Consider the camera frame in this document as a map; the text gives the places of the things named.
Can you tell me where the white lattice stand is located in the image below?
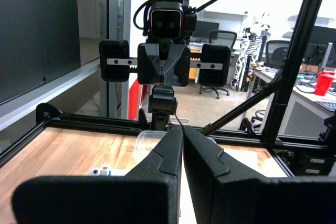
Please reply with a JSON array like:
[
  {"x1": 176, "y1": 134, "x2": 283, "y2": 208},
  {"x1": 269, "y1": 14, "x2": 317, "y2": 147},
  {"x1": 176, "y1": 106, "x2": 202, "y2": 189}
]
[{"x1": 230, "y1": 26, "x2": 271, "y2": 91}]

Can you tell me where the clear plastic container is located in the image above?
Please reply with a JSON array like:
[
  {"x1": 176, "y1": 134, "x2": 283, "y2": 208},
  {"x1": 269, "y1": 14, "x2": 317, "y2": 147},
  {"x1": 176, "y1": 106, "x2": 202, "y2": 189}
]
[{"x1": 133, "y1": 130, "x2": 219, "y2": 162}]

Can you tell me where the black frame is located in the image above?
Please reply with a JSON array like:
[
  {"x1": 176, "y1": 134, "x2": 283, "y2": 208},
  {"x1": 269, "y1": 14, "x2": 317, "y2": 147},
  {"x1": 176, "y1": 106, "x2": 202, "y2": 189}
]
[{"x1": 0, "y1": 0, "x2": 336, "y2": 177}]

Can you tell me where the red cup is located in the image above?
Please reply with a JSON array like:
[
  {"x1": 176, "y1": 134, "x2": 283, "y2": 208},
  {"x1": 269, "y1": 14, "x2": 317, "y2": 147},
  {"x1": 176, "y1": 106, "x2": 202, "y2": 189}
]
[{"x1": 313, "y1": 70, "x2": 336, "y2": 97}]

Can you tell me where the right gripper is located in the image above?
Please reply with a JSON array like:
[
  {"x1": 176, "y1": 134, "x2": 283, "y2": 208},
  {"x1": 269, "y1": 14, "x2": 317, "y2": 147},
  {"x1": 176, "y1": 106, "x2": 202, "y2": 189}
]
[{"x1": 99, "y1": 39, "x2": 232, "y2": 88}]

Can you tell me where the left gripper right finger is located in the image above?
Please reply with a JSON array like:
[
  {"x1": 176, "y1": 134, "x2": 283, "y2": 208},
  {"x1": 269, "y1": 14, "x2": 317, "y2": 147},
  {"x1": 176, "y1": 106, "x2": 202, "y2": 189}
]
[{"x1": 183, "y1": 125, "x2": 336, "y2": 224}]

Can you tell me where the white office desk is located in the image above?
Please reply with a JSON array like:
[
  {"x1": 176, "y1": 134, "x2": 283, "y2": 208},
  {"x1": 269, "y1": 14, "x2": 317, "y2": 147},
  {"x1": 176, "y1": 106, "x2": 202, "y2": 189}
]
[{"x1": 250, "y1": 65, "x2": 336, "y2": 138}]

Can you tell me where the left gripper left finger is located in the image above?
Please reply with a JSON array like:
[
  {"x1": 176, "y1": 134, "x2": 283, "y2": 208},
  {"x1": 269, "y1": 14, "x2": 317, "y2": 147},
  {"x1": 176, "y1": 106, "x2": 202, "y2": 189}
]
[{"x1": 12, "y1": 125, "x2": 184, "y2": 224}]

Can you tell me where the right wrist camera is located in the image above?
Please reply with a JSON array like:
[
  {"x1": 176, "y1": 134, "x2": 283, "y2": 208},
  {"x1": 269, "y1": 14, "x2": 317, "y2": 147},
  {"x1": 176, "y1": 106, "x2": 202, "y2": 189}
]
[{"x1": 150, "y1": 1, "x2": 184, "y2": 39}]

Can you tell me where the black computer monitor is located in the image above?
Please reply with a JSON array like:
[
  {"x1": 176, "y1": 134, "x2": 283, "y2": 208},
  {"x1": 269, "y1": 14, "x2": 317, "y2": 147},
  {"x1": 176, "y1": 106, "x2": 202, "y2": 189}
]
[
  {"x1": 193, "y1": 20, "x2": 220, "y2": 39},
  {"x1": 306, "y1": 25, "x2": 336, "y2": 61}
]

